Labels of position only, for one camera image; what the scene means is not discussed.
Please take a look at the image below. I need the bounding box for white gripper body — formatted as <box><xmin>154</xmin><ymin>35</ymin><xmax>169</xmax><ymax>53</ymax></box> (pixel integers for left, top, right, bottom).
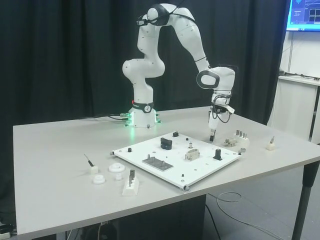
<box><xmin>208</xmin><ymin>106</ymin><xmax>222</xmax><ymax>131</ymax></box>

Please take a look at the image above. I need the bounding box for metal waterproof plug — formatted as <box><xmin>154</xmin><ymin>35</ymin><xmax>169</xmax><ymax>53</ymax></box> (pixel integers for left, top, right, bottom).
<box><xmin>223</xmin><ymin>136</ymin><xmax>238</xmax><ymax>148</ymax></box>

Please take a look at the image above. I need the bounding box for white round peg holder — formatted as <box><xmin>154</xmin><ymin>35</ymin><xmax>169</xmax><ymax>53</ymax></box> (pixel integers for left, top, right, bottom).
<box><xmin>232</xmin><ymin>133</ymin><xmax>251</xmax><ymax>148</ymax></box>

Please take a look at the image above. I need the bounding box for white task board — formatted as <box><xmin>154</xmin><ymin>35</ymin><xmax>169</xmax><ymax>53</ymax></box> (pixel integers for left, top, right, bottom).
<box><xmin>109</xmin><ymin>131</ymin><xmax>242</xmax><ymax>192</ymax></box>

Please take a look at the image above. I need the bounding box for white cabinet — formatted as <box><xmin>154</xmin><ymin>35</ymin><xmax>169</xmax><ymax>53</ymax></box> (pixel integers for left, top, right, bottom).
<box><xmin>265</xmin><ymin>74</ymin><xmax>320</xmax><ymax>145</ymax></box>

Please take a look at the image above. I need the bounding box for white square peg holder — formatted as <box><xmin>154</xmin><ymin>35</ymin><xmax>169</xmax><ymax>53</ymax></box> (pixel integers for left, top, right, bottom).
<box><xmin>121</xmin><ymin>178</ymin><xmax>141</xmax><ymax>198</ymax></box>

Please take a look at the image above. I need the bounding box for white large gear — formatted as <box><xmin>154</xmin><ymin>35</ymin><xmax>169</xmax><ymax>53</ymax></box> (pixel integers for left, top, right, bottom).
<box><xmin>108</xmin><ymin>161</ymin><xmax>126</xmax><ymax>174</ymax></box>

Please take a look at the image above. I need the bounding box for black table leg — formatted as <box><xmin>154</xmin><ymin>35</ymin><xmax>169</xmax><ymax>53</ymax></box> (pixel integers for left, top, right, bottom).
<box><xmin>291</xmin><ymin>159</ymin><xmax>316</xmax><ymax>240</ymax></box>

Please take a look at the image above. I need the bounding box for white medium gear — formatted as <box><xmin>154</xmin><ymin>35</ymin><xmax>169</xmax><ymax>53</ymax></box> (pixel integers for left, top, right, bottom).
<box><xmin>91</xmin><ymin>174</ymin><xmax>106</xmax><ymax>185</ymax></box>

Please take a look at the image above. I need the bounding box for blue screen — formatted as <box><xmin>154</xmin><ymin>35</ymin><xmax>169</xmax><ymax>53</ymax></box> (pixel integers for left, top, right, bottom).
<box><xmin>285</xmin><ymin>0</ymin><xmax>320</xmax><ymax>33</ymax></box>

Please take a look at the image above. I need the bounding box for black curtain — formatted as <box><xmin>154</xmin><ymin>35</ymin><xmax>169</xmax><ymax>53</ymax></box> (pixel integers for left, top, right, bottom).
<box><xmin>0</xmin><ymin>0</ymin><xmax>293</xmax><ymax>227</ymax></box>

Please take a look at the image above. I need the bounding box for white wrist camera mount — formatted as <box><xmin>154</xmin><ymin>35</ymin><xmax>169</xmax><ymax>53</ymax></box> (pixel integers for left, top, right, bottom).
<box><xmin>217</xmin><ymin>104</ymin><xmax>236</xmax><ymax>115</ymax></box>

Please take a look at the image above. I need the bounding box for silver wrist ring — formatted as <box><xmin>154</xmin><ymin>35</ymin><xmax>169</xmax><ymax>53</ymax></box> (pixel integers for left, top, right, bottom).
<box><xmin>211</xmin><ymin>91</ymin><xmax>232</xmax><ymax>106</ymax></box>

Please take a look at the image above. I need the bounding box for grey floor cable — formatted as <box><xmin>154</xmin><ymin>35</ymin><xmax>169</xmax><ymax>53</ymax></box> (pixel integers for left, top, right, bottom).
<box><xmin>207</xmin><ymin>191</ymin><xmax>305</xmax><ymax>240</ymax></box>

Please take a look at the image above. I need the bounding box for black floor cable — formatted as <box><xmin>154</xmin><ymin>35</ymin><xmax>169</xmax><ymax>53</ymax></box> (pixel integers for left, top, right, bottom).
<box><xmin>204</xmin><ymin>203</ymin><xmax>227</xmax><ymax>240</ymax></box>

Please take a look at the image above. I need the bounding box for black base cable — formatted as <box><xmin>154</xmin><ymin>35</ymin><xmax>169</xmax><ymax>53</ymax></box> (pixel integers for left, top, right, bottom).
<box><xmin>83</xmin><ymin>113</ymin><xmax>132</xmax><ymax>125</ymax></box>

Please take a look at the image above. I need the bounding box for thin black cable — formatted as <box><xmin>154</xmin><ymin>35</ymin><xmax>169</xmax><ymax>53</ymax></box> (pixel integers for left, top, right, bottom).
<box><xmin>278</xmin><ymin>70</ymin><xmax>320</xmax><ymax>82</ymax></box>

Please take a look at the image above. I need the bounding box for black USB plug with cable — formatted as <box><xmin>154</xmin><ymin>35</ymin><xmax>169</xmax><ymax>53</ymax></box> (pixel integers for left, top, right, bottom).
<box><xmin>83</xmin><ymin>153</ymin><xmax>97</xmax><ymax>169</ymax></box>

